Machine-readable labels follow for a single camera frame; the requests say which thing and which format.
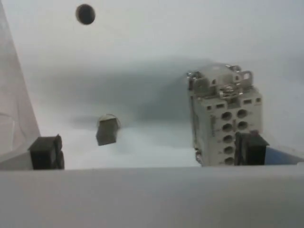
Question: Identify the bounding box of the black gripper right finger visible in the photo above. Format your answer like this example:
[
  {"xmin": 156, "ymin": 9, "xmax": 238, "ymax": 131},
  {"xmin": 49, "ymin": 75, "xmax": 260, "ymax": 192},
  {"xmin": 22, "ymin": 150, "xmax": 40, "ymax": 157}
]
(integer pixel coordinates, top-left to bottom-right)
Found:
[{"xmin": 234, "ymin": 132, "xmax": 304, "ymax": 167}]

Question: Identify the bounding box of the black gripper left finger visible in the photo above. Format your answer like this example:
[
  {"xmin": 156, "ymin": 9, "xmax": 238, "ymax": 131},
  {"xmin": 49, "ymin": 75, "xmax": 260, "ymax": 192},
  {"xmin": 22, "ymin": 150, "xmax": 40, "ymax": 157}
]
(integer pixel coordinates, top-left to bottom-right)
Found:
[{"xmin": 0, "ymin": 134, "xmax": 65, "ymax": 171}]

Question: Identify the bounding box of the thick metal square peg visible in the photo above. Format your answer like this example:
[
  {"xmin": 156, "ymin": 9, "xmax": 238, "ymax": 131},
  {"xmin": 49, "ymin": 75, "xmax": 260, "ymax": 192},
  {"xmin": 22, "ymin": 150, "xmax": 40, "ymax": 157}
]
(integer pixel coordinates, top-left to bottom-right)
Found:
[{"xmin": 95, "ymin": 113, "xmax": 122, "ymax": 146}]

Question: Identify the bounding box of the grey multi-pin connector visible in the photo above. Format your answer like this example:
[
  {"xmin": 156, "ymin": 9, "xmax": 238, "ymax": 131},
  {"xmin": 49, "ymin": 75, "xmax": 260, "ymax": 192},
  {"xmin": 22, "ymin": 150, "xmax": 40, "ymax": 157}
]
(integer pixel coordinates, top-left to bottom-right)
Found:
[{"xmin": 185, "ymin": 63, "xmax": 264, "ymax": 167}]

